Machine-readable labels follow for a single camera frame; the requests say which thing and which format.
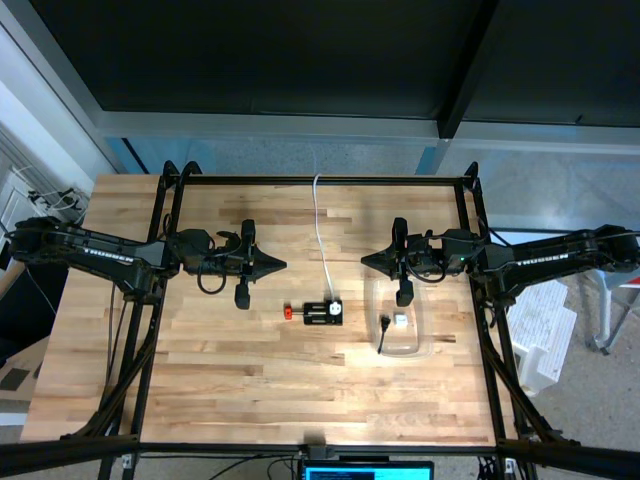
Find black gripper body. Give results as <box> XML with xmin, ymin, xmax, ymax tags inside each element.
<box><xmin>232</xmin><ymin>219</ymin><xmax>258</xmax><ymax>310</ymax></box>
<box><xmin>392</xmin><ymin>218</ymin><xmax>417</xmax><ymax>308</ymax></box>

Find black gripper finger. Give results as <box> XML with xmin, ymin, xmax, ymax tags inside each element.
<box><xmin>255</xmin><ymin>264</ymin><xmax>289</xmax><ymax>285</ymax></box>
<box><xmin>255</xmin><ymin>245</ymin><xmax>289</xmax><ymax>266</ymax></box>
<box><xmin>360</xmin><ymin>243</ymin><xmax>395</xmax><ymax>262</ymax></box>
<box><xmin>360</xmin><ymin>260</ymin><xmax>395</xmax><ymax>280</ymax></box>

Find black power plug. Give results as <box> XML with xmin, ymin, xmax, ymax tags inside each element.
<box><xmin>377</xmin><ymin>313</ymin><xmax>393</xmax><ymax>356</ymax></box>

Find clear plastic container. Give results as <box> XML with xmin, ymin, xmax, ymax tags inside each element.
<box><xmin>367</xmin><ymin>276</ymin><xmax>434</xmax><ymax>361</ymax></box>

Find black vise with red knob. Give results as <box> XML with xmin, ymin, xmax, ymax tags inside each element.
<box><xmin>283</xmin><ymin>298</ymin><xmax>347</xmax><ymax>328</ymax></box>

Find white plastic step stool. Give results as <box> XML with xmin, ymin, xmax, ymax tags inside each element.
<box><xmin>504</xmin><ymin>279</ymin><xmax>581</xmax><ymax>399</ymax></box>

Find black square pillar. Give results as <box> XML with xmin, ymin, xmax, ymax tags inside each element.
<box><xmin>437</xmin><ymin>0</ymin><xmax>500</xmax><ymax>140</ymax></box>

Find laptop screen with blue edge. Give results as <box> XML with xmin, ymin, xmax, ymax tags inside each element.
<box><xmin>298</xmin><ymin>459</ymin><xmax>435</xmax><ymax>480</ymax></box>

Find chair with grey metal legs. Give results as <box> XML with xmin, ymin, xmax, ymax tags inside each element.
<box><xmin>583</xmin><ymin>259</ymin><xmax>640</xmax><ymax>357</ymax></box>

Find large black box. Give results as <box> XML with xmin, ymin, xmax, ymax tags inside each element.
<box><xmin>0</xmin><ymin>259</ymin><xmax>69</xmax><ymax>369</ymax></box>

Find brown cardboard box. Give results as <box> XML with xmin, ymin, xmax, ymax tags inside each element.
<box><xmin>0</xmin><ymin>335</ymin><xmax>52</xmax><ymax>401</ymax></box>

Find long black arm cable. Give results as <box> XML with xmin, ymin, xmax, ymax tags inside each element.
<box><xmin>405</xmin><ymin>259</ymin><xmax>450</xmax><ymax>285</ymax></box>
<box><xmin>195</xmin><ymin>259</ymin><xmax>227</xmax><ymax>297</ymax></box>

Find white extension cord socket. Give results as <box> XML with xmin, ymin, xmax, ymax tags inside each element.
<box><xmin>312</xmin><ymin>173</ymin><xmax>345</xmax><ymax>316</ymax></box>

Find small black fixed camera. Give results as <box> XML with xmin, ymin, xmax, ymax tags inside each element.
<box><xmin>301</xmin><ymin>435</ymin><xmax>332</xmax><ymax>459</ymax></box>

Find black and white cable bundle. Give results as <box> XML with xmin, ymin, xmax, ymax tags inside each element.
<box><xmin>24</xmin><ymin>185</ymin><xmax>87</xmax><ymax>214</ymax></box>

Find black metal frame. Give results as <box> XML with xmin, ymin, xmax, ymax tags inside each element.
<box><xmin>0</xmin><ymin>158</ymin><xmax>616</xmax><ymax>480</ymax></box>

